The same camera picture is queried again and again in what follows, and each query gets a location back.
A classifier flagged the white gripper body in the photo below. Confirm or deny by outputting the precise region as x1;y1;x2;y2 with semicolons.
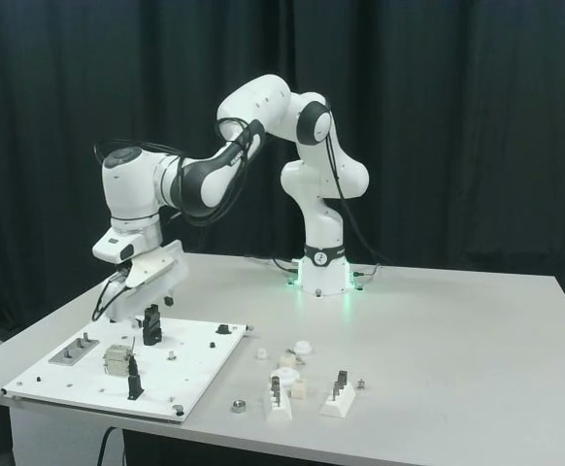
103;264;189;322

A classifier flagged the white round peg holder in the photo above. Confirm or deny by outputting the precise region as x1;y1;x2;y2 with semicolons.
261;387;293;422

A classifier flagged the white square peg holder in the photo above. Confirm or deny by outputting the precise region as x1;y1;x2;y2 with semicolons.
318;383;359;417

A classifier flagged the black D-SUB plug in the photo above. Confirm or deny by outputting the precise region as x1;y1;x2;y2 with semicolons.
141;304;163;347

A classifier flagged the white task board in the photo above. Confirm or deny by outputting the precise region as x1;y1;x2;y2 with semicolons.
0;313;255;424

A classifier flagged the black curtain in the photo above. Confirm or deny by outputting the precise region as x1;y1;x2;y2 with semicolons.
0;0;565;336

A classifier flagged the black base cable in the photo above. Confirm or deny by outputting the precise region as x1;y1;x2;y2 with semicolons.
243;254;308;274

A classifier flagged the black floor cable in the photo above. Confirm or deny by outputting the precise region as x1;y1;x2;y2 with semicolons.
100;426;121;466

